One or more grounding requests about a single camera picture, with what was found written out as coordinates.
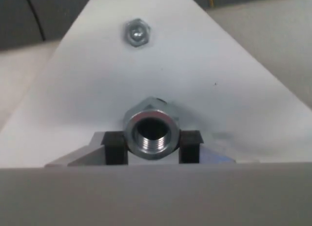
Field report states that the white task board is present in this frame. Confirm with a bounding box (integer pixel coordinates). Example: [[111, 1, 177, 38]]
[[0, 0, 312, 169]]

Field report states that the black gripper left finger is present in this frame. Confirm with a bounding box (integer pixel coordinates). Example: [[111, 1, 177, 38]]
[[43, 130, 128, 167]]

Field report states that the metal hex bolt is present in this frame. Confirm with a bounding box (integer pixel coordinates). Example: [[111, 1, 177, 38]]
[[122, 96, 181, 161]]

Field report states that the black cable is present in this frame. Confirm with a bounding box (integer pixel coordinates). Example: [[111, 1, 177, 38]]
[[23, 0, 46, 42]]

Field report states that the small metal hex nut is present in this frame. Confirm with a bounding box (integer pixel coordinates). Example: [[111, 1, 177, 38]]
[[123, 18, 153, 47]]

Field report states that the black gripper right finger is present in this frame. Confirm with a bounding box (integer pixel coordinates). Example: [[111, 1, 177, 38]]
[[178, 130, 238, 165]]

